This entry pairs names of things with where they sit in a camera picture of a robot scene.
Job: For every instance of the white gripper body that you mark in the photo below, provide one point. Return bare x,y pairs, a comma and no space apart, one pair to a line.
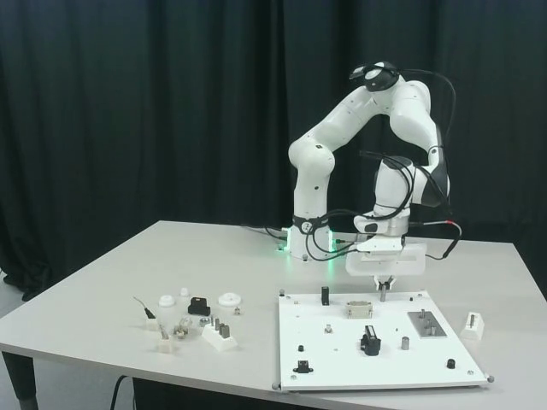
384,265

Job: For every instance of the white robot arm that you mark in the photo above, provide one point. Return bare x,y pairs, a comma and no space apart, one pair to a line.
325,128

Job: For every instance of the small white peg holder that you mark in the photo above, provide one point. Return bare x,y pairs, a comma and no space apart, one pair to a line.
474,332

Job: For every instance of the long white peg holder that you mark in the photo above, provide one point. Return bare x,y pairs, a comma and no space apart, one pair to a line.
220,342

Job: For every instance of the white task board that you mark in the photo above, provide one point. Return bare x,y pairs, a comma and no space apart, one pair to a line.
342,363

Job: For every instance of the metal BNC plug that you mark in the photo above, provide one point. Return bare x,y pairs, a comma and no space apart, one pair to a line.
237,310

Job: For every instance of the white large gear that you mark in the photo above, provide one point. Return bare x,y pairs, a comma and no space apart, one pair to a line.
227,299

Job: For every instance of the metal bolt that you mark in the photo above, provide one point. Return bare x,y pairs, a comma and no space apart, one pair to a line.
204,320

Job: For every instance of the black D-SUB plug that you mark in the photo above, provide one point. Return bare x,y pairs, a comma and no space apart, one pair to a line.
197,306

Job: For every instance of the white small gear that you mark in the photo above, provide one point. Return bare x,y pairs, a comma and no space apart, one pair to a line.
184,292

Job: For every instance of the metal waterproof plug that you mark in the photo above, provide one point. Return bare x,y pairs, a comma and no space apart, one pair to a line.
181,331

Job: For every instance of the white medium gear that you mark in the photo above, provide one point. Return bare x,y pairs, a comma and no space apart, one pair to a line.
167,301

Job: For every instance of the metal USB plug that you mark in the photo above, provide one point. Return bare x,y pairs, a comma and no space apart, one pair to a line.
162,332

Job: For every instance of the white plug holder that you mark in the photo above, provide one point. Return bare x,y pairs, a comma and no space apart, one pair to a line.
165,346
152,323

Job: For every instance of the black curtain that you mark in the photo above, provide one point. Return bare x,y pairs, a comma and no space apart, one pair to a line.
128,107

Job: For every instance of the black table leg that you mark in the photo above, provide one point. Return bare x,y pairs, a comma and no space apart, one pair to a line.
19,380

